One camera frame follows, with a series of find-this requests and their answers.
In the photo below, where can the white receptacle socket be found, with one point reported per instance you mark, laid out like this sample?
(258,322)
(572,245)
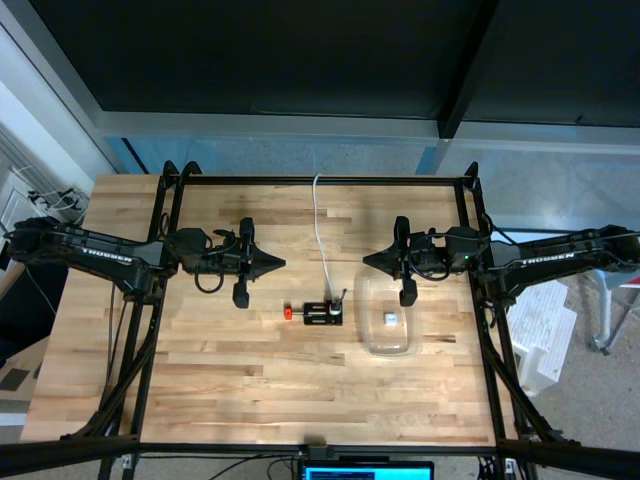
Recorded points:
(332,312)

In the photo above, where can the small black table-edge camera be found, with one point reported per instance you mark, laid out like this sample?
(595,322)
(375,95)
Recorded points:
(316,447)

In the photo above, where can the black metal frame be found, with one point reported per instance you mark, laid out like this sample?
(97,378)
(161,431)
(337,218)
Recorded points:
(400,181)

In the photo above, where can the clear plastic tub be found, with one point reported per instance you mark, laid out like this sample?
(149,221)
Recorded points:
(372,300)

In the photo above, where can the blue laptop screen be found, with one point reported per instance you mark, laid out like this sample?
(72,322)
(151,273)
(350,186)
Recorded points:
(365,472)

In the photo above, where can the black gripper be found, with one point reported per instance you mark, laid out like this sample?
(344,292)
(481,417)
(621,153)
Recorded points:
(235,262)
(425,255)

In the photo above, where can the small white block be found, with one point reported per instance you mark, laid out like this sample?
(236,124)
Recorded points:
(390,318)

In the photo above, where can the black clamp with red knob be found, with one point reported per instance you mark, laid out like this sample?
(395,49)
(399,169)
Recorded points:
(315,315)

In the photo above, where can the grey metal chair frame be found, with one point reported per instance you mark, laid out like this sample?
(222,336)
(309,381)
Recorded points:
(602,300)

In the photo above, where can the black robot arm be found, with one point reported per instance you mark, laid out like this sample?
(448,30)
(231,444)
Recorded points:
(100,255)
(550,260)

